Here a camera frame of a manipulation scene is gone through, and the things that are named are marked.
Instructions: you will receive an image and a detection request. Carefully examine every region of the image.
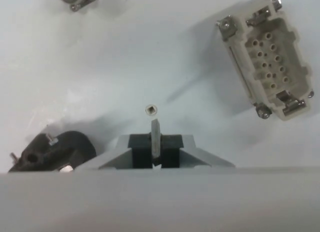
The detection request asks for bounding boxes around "black D-SUB plug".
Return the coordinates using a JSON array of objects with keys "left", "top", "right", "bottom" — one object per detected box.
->
[{"left": 7, "top": 130, "right": 98, "bottom": 173}]

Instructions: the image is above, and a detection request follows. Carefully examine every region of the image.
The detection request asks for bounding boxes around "white task board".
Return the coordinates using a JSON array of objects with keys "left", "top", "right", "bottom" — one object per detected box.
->
[{"left": 0, "top": 0, "right": 320, "bottom": 177}]

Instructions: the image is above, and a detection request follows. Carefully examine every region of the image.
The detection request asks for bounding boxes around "thin metal square peg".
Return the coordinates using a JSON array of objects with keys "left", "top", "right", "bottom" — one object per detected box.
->
[{"left": 150, "top": 118, "right": 164, "bottom": 167}]

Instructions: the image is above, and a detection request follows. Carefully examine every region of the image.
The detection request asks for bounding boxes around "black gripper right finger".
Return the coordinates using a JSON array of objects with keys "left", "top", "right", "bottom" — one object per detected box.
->
[{"left": 161, "top": 133, "right": 236, "bottom": 170}]

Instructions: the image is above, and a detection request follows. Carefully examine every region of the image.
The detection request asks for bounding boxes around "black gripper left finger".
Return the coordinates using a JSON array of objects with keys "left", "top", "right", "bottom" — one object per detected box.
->
[{"left": 98, "top": 133, "right": 154, "bottom": 170}]

